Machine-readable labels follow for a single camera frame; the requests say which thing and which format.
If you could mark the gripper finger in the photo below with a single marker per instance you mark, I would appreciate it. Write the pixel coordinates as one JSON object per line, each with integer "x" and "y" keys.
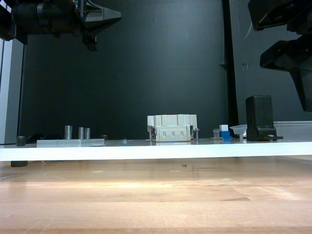
{"x": 109, "y": 15}
{"x": 299, "y": 68}

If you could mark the thick silver steel bar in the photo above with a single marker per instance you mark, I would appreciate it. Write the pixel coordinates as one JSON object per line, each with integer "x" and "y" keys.
{"x": 68, "y": 132}

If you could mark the slim silver steel bar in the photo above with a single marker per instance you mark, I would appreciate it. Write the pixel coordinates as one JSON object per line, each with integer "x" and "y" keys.
{"x": 81, "y": 133}
{"x": 87, "y": 133}

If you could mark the grey aluminium bar block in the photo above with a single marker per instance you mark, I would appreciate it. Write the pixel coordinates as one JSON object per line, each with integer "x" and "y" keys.
{"x": 70, "y": 142}

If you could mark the black connector housing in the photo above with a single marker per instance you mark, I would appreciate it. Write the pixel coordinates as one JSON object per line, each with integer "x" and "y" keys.
{"x": 259, "y": 114}

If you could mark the clear plastic tub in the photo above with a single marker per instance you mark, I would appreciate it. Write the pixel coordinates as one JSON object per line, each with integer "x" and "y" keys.
{"x": 295, "y": 130}

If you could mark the blue and white connector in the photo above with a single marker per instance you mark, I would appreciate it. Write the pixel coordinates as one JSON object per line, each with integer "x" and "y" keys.
{"x": 225, "y": 135}

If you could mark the black board screw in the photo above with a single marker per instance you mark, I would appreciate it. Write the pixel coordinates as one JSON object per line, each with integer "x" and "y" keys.
{"x": 104, "y": 137}

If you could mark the silver connector screw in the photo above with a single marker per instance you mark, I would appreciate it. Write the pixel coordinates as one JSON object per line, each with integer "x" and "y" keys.
{"x": 197, "y": 133}

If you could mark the black set screw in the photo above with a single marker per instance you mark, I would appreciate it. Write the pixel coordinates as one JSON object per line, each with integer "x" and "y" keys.
{"x": 21, "y": 141}

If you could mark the beige multi-pin connector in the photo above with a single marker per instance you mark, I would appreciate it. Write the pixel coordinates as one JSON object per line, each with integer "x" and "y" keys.
{"x": 171, "y": 132}

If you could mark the white task board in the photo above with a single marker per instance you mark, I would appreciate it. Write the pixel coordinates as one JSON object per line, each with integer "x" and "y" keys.
{"x": 156, "y": 151}

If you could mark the black board foot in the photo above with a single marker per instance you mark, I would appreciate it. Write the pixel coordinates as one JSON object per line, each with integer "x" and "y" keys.
{"x": 19, "y": 164}

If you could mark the black vertical post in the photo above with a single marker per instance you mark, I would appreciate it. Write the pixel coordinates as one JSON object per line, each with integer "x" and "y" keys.
{"x": 230, "y": 61}

